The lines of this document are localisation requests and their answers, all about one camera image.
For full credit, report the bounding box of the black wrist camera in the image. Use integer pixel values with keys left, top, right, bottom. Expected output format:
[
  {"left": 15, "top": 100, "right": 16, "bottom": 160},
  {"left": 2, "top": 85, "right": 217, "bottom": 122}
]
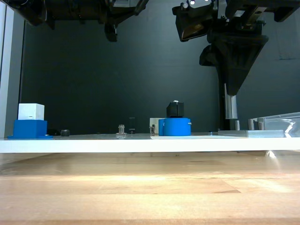
[{"left": 172, "top": 0, "right": 215, "bottom": 43}]

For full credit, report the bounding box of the blue round mount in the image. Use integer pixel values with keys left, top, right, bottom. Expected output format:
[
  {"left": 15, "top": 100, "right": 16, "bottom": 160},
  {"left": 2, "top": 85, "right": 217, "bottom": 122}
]
[{"left": 158, "top": 118, "right": 192, "bottom": 136}]

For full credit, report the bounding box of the clear plastic tub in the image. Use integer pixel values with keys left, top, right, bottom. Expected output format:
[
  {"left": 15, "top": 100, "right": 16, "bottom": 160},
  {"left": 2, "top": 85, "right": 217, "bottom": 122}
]
[{"left": 247, "top": 112, "right": 300, "bottom": 139}]

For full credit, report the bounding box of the silver 16mm cylinder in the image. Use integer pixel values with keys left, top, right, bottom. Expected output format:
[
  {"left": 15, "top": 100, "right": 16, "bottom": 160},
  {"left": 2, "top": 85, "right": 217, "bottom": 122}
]
[{"left": 224, "top": 83, "right": 238, "bottom": 120}]

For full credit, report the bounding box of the white cube plug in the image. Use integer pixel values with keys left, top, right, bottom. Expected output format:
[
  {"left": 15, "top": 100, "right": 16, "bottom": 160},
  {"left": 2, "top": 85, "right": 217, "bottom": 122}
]
[{"left": 18, "top": 103, "right": 45, "bottom": 121}]

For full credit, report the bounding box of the black clamp block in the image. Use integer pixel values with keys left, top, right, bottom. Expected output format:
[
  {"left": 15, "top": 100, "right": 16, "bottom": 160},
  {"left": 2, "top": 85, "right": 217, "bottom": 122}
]
[{"left": 165, "top": 100, "right": 184, "bottom": 118}]

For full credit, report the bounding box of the black aluminium frame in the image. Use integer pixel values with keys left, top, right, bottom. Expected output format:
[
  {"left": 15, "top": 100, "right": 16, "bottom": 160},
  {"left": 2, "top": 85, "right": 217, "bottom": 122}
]
[{"left": 217, "top": 67, "right": 230, "bottom": 131}]

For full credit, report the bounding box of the white connector housing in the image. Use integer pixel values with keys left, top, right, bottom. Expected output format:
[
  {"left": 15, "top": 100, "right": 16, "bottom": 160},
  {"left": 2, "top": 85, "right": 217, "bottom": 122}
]
[{"left": 149, "top": 118, "right": 165, "bottom": 136}]

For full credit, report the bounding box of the white taskboard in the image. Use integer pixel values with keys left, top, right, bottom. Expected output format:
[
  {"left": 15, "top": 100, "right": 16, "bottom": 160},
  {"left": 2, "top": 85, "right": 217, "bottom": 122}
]
[{"left": 0, "top": 133, "right": 300, "bottom": 154}]

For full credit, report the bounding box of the blue square mount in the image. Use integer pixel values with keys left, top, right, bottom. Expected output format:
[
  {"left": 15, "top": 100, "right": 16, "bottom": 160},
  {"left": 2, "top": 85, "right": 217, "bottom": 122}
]
[{"left": 7, "top": 120, "right": 54, "bottom": 140}]

